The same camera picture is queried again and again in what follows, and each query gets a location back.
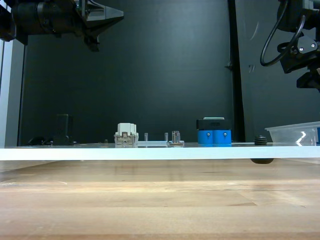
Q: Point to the small metal pin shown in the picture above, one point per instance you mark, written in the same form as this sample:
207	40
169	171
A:
166	137
146	137

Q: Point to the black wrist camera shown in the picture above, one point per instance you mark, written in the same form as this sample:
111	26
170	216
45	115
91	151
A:
295	62

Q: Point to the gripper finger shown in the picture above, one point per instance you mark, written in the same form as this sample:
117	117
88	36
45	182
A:
100	26
112	13

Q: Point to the beige connector housing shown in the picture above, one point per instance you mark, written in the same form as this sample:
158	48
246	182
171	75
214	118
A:
125	136

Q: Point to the small metal connector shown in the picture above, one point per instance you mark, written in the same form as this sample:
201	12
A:
176	140

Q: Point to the black rj45 connector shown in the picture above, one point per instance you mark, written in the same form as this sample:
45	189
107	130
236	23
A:
213	124

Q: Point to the clear plastic tub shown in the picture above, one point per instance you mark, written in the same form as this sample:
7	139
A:
287	136

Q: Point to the black upright socket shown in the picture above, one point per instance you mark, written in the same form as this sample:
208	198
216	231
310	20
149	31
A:
63	127

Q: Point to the white mounting board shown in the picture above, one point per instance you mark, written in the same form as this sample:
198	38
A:
100	153

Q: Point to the blue connector mount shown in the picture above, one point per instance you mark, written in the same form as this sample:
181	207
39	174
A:
214	138

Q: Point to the black thumb screw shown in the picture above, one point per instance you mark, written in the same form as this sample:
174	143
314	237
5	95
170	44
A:
261	140

